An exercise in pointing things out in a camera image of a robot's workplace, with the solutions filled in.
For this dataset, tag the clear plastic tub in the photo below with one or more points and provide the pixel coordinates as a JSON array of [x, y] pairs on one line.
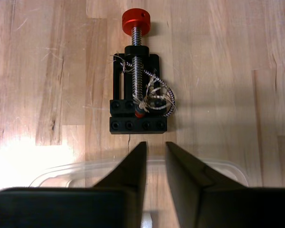
[[237, 175]]

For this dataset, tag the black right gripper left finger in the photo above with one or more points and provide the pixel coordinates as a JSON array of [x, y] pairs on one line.
[[85, 209]]

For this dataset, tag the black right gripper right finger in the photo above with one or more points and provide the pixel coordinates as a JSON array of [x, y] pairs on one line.
[[228, 209]]

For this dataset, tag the black vise with red knob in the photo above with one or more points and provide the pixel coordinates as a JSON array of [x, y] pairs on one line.
[[118, 128]]

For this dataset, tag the small white block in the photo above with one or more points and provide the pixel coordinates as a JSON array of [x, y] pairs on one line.
[[148, 221]]

